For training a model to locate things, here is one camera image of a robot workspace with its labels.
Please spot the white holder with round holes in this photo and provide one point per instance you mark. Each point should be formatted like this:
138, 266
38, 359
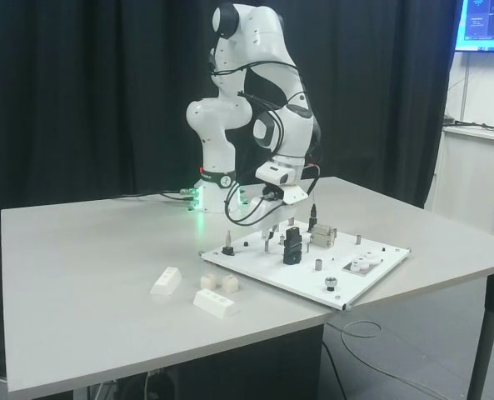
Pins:
215, 304

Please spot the white cabinet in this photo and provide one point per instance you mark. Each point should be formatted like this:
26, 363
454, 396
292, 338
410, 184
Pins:
471, 179

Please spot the white task board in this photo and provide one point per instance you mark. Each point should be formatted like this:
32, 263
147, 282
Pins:
271, 271

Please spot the white mounting plate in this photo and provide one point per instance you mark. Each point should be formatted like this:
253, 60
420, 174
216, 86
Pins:
295, 194

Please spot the metal bolt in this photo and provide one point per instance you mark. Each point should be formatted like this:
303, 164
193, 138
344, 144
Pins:
330, 283

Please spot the white medium gear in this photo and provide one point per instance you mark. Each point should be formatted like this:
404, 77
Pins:
365, 265

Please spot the white holder with square holes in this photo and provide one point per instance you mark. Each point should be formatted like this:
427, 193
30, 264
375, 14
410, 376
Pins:
166, 282

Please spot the dark grey table leg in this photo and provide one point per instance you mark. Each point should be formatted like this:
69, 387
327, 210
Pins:
490, 333

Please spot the white large gear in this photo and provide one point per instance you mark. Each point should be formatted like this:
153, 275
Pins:
373, 258

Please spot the black upright plug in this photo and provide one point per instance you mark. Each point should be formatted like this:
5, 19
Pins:
313, 216

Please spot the small white cube holder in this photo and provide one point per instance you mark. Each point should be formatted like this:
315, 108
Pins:
229, 283
208, 282

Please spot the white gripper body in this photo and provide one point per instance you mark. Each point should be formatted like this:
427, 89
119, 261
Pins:
271, 214

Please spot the black D-SUB plug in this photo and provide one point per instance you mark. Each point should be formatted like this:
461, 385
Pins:
292, 248

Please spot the thick metal round peg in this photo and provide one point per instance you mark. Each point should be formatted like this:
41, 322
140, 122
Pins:
318, 265

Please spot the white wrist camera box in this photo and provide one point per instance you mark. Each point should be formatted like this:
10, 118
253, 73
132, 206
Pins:
273, 173

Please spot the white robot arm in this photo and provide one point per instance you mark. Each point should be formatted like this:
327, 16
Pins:
271, 46

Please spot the metal BNC plug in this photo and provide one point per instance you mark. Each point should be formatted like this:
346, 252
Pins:
228, 239

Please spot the blue screen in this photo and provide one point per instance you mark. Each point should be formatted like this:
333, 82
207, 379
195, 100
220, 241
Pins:
486, 25

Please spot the black curtain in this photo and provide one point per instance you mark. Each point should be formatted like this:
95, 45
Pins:
63, 83

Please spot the white small gear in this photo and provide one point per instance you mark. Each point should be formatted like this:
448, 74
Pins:
356, 266

